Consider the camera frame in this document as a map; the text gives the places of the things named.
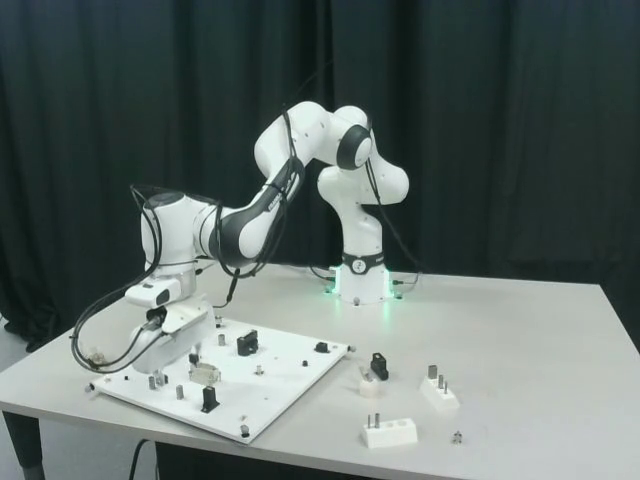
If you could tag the small metal bolt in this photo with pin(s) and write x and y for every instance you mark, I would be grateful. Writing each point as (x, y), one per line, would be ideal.
(456, 436)

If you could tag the white three-hole peg holder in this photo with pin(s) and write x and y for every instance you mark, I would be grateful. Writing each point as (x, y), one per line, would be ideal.
(392, 434)

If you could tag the black curtain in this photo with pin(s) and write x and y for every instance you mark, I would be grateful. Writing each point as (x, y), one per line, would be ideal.
(100, 100)

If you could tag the metal USB plug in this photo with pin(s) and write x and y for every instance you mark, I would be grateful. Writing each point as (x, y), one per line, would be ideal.
(364, 373)

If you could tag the white stepped peg holder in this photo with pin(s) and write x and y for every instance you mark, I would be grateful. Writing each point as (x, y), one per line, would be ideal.
(440, 398)

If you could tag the dark table leg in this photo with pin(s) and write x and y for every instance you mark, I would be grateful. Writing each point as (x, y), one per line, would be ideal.
(27, 445)

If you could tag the small grey waterproof plug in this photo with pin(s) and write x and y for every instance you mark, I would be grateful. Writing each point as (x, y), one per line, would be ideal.
(95, 357)

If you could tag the thin black rod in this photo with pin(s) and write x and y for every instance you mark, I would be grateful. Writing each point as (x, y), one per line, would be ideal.
(232, 289)

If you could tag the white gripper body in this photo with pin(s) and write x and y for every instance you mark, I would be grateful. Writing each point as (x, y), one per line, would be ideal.
(150, 352)

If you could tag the white task board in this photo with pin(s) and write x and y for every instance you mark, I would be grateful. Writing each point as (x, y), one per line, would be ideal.
(280, 380)

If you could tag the black D-SUB plug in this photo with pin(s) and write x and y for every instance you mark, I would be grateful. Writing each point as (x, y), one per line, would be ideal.
(378, 365)

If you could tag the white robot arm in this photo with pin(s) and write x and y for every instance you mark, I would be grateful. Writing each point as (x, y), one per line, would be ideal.
(320, 130)

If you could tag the small white camera box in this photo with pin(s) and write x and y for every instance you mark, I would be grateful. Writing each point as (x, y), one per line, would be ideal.
(150, 291)

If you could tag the large metal square peg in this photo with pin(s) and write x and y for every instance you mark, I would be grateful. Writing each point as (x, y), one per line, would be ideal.
(432, 372)

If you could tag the flat white mounting plate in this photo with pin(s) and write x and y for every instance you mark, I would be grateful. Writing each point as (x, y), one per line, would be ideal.
(187, 315)

